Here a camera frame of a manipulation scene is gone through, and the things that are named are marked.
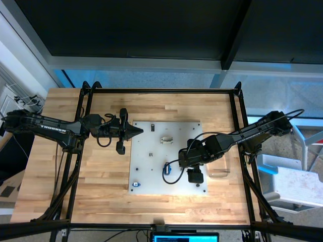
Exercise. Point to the brown cardboard box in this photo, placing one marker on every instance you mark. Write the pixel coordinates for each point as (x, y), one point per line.
(12, 184)

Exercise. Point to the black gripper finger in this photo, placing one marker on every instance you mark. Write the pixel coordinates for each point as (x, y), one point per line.
(131, 134)
(132, 128)

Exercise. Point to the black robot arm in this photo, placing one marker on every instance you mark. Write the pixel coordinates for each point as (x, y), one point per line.
(50, 127)
(242, 137)

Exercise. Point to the beige connector housing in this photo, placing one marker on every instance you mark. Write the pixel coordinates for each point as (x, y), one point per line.
(167, 140)

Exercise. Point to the clear plastic tub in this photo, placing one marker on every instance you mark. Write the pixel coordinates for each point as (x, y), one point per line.
(219, 174)

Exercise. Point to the blue clamp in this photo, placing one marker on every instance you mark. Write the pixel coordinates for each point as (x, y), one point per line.
(164, 170)

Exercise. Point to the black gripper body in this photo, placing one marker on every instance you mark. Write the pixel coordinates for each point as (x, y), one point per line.
(121, 131)
(194, 156)

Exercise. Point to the black aluminium frame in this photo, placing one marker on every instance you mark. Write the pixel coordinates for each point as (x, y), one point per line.
(161, 90)

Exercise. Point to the small black socket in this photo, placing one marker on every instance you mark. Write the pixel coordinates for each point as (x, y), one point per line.
(152, 128)

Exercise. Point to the black table-edge camera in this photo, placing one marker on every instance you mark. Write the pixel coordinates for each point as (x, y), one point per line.
(159, 228)

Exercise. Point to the blue flanged connector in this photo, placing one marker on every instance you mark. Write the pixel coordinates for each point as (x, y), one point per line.
(135, 184)

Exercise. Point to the white task board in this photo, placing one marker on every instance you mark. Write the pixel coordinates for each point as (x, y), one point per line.
(151, 181)

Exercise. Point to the white metal step stool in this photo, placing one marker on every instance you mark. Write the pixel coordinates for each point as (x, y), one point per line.
(295, 184)

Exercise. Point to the blue laptop screen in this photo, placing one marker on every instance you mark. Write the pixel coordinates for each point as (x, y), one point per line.
(184, 238)

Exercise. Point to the silver metal bar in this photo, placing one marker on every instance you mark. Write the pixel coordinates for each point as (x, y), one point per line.
(166, 169)

